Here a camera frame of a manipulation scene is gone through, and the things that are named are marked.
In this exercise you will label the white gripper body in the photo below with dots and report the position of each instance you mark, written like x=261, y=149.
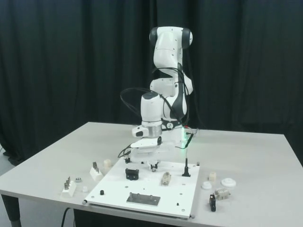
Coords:
x=151, y=154

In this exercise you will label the metal BNC plug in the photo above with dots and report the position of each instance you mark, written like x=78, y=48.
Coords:
x=154, y=168

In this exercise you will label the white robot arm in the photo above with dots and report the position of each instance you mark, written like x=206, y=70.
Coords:
x=165, y=47

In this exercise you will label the white task board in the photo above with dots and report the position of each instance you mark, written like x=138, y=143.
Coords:
x=146, y=189

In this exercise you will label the thin black rod red tag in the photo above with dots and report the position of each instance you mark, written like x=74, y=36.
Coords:
x=192, y=133

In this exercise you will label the white medium gear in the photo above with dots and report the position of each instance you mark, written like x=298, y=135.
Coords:
x=206, y=185

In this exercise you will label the white square peg holder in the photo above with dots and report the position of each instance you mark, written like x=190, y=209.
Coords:
x=97, y=176

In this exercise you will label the large metal square peg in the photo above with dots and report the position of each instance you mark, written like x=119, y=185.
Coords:
x=95, y=165

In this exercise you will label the black under-table cabinet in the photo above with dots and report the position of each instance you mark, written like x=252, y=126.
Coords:
x=130, y=220

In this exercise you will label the black D-SUB plug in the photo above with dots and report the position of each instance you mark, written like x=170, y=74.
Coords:
x=212, y=203

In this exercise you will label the grey metal connector block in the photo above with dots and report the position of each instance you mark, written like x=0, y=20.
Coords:
x=222, y=192

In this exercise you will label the white large gear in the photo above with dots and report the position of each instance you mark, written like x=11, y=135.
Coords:
x=229, y=183

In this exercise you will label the metal hex nut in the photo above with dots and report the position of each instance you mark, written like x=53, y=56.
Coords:
x=78, y=180

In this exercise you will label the medium metal round peg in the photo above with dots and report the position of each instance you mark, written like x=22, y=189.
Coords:
x=68, y=182

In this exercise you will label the white round peg holder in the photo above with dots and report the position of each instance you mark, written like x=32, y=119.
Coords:
x=68, y=192

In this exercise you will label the large metal round peg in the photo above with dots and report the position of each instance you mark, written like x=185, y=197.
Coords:
x=65, y=185

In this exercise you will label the black curtain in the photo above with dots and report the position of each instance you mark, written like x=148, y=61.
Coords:
x=59, y=59

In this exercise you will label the black table leg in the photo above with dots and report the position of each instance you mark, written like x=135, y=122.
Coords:
x=11, y=210

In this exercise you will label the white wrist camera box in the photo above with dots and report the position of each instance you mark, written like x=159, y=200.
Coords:
x=139, y=132

